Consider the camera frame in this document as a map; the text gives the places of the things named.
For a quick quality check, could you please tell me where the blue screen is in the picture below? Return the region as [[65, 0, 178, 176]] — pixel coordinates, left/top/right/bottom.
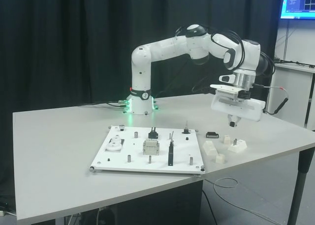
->
[[280, 0, 315, 21]]

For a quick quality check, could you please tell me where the flat white mounting plate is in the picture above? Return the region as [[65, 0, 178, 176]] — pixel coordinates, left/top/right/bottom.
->
[[209, 84, 244, 95]]

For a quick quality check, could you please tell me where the black box under table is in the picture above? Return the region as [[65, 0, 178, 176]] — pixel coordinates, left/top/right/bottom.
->
[[63, 178, 205, 225]]

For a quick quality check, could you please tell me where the black table leg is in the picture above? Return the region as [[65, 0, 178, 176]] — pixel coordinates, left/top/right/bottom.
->
[[293, 150, 309, 219]]

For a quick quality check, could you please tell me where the silver wrist ring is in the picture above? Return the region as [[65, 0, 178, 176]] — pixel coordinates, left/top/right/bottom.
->
[[232, 71, 257, 91]]

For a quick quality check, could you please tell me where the white large gear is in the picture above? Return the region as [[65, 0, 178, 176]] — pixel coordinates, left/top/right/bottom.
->
[[108, 141, 123, 152]]

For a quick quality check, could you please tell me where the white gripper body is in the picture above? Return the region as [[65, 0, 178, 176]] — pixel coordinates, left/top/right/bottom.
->
[[211, 88, 266, 123]]

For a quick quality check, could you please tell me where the black curtain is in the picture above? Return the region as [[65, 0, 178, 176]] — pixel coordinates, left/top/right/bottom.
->
[[0, 0, 280, 112]]

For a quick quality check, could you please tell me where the white long wedge holder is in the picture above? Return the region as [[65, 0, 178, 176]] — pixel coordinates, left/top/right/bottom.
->
[[202, 140, 218, 157]]

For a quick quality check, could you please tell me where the black base cable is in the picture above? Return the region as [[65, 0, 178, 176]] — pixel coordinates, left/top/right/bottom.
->
[[81, 100, 129, 108]]

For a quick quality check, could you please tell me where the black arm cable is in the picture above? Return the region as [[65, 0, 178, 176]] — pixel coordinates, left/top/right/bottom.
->
[[191, 82, 215, 96], [208, 31, 246, 72]]

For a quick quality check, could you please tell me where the white peg holder block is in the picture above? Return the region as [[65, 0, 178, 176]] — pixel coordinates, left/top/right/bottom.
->
[[227, 139, 248, 154]]

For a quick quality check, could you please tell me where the black USB plug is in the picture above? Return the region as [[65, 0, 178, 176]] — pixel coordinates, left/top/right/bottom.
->
[[167, 130, 175, 167]]

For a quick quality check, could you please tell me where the black floor cable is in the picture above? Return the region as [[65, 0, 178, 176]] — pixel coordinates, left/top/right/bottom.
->
[[202, 189, 223, 225]]

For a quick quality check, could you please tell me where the white cabinet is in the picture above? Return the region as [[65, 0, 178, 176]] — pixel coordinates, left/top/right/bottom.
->
[[266, 62, 315, 131]]

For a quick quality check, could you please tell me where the grey floor cable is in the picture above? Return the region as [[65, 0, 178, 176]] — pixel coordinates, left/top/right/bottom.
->
[[212, 177, 240, 201]]

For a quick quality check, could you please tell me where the thin black rod on wire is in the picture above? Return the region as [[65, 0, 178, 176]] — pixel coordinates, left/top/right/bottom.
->
[[255, 84, 289, 114]]

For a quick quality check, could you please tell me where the metal waterproof plug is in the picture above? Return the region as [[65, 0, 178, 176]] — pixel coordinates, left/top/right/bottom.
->
[[142, 139, 158, 156]]

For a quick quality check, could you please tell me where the white task board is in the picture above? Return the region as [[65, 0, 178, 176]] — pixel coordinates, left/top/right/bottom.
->
[[90, 125, 206, 177]]

